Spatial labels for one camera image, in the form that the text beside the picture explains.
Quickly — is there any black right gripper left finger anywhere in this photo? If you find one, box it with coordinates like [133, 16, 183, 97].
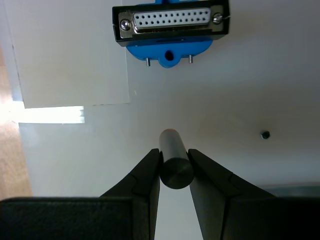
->
[0, 148, 161, 240]

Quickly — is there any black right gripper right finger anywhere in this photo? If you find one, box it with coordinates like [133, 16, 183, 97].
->
[188, 148, 320, 240]

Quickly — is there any dark metal cylinder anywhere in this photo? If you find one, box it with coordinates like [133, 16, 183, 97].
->
[158, 128, 195, 190]

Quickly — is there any white taskboard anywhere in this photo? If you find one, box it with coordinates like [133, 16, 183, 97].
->
[4, 0, 320, 240]

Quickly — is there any D-sub connector blue mount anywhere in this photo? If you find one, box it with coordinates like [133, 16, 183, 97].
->
[111, 0, 230, 69]

